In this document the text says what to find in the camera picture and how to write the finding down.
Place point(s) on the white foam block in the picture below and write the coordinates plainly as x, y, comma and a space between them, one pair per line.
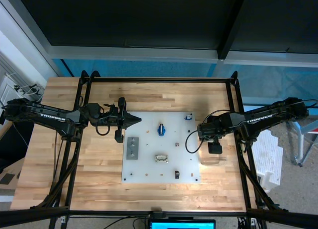
268, 159

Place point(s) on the grey metal plate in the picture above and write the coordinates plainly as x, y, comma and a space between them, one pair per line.
129, 157

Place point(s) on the black aluminium frame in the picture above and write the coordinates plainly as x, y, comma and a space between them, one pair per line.
159, 79

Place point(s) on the silver metal stand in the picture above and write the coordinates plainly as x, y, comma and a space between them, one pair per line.
296, 152

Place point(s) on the blue laptop screen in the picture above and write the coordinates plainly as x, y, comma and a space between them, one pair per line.
181, 225

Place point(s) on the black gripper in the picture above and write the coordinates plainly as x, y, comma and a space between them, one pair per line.
121, 119
202, 132

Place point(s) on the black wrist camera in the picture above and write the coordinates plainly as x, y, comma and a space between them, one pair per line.
214, 148

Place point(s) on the small black camera mount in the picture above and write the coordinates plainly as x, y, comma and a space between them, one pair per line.
158, 214

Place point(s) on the white task board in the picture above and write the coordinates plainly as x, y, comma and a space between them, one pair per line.
149, 164

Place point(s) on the brown box with black patches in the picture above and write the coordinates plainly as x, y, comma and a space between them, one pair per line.
15, 168

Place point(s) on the clear plastic tub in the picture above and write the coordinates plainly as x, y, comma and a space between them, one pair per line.
211, 160

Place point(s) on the blue connector mount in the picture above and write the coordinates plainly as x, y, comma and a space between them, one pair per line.
161, 130

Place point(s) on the small black connector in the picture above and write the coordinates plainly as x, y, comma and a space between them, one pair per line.
177, 174

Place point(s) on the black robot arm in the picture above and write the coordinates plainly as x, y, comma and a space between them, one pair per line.
53, 116
261, 118

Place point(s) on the grey connector housing base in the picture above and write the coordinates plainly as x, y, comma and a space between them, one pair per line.
161, 159

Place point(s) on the small blue white connector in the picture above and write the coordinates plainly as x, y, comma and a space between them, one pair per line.
188, 117

